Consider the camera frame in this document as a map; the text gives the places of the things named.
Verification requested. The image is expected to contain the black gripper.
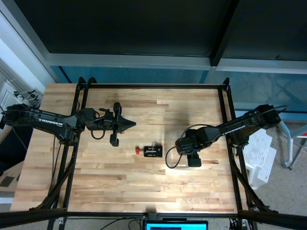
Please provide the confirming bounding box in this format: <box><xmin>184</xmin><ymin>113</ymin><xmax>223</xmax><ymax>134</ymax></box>
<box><xmin>176</xmin><ymin>136</ymin><xmax>205</xmax><ymax>158</ymax></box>
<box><xmin>92</xmin><ymin>102</ymin><xmax>137</xmax><ymax>148</ymax></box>

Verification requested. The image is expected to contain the black vise with red knob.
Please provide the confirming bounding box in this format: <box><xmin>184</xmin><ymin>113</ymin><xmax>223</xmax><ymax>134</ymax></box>
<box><xmin>135</xmin><ymin>144</ymin><xmax>164</xmax><ymax>158</ymax></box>

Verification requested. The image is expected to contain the white ribbed plastic block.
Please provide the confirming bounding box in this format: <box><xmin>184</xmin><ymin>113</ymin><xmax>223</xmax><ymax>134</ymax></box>
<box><xmin>242</xmin><ymin>130</ymin><xmax>275</xmax><ymax>191</ymax></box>

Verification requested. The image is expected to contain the screen with blue edge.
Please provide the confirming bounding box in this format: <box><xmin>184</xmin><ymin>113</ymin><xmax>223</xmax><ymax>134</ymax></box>
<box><xmin>143</xmin><ymin>220</ymin><xmax>209</xmax><ymax>230</ymax></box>

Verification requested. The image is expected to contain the brown cardboard box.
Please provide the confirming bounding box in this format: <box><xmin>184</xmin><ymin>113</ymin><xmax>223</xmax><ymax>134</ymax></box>
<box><xmin>0</xmin><ymin>161</ymin><xmax>24</xmax><ymax>198</ymax></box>

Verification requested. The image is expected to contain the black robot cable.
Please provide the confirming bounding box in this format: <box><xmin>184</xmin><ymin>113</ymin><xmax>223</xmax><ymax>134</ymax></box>
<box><xmin>179</xmin><ymin>123</ymin><xmax>212</xmax><ymax>139</ymax></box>
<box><xmin>90</xmin><ymin>124</ymin><xmax>106</xmax><ymax>140</ymax></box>
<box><xmin>165</xmin><ymin>146</ymin><xmax>190</xmax><ymax>170</ymax></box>

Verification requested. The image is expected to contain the black metal frame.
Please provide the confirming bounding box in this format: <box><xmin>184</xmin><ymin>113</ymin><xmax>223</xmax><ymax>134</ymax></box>
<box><xmin>0</xmin><ymin>76</ymin><xmax>307</xmax><ymax>230</ymax></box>

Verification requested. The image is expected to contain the small black camera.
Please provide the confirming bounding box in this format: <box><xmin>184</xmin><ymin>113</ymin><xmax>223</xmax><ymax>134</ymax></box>
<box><xmin>143</xmin><ymin>211</ymin><xmax>161</xmax><ymax>220</ymax></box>

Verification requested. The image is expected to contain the black white cable bundle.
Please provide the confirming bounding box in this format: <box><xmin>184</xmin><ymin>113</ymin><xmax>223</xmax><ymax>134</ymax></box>
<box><xmin>13</xmin><ymin>89</ymin><xmax>42</xmax><ymax>103</ymax></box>

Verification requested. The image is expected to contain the grey metal chair frame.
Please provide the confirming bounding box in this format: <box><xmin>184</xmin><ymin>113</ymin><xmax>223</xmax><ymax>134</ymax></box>
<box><xmin>275</xmin><ymin>117</ymin><xmax>307</xmax><ymax>171</ymax></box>

